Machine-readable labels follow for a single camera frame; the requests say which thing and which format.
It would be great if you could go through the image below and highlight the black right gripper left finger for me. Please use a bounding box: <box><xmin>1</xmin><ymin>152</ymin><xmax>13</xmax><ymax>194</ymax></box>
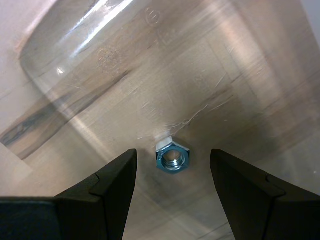
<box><xmin>0</xmin><ymin>149</ymin><xmax>138</xmax><ymax>240</ymax></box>

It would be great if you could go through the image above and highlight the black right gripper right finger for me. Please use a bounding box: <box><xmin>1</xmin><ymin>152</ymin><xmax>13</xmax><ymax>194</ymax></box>
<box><xmin>211</xmin><ymin>149</ymin><xmax>320</xmax><ymax>240</ymax></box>

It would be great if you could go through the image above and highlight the silver hex nut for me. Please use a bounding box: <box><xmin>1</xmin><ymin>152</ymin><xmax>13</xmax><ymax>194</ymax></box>
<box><xmin>154</xmin><ymin>136</ymin><xmax>191</xmax><ymax>173</ymax></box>

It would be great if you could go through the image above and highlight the clear plastic tub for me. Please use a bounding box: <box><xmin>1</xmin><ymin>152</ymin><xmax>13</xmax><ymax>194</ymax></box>
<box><xmin>0</xmin><ymin>0</ymin><xmax>320</xmax><ymax>240</ymax></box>

